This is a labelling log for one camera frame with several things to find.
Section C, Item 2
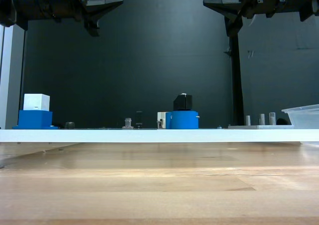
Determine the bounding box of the white taskboard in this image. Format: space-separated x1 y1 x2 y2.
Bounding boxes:
0 128 319 143

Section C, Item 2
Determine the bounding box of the white cube block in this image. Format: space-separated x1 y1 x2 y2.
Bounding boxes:
23 93 51 112

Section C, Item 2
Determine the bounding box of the black D-sub connector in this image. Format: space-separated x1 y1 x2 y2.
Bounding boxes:
172 92 193 111

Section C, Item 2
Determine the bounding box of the small black connector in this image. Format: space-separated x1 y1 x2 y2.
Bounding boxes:
136 111 144 129

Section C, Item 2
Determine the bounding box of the clear plastic connector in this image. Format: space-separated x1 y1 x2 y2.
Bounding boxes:
122 117 135 129

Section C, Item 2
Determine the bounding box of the blue square base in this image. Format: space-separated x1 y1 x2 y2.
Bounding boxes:
12 110 59 130

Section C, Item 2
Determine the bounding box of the blue connector holder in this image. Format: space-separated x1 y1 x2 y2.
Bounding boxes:
165 110 199 130

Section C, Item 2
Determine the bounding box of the clear plastic tub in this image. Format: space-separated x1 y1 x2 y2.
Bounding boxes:
281 104 319 146

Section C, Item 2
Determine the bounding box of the grey metal plate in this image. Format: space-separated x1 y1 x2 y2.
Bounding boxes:
227 124 296 130

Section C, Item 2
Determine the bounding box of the white connector housing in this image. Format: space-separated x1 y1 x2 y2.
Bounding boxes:
156 111 167 130

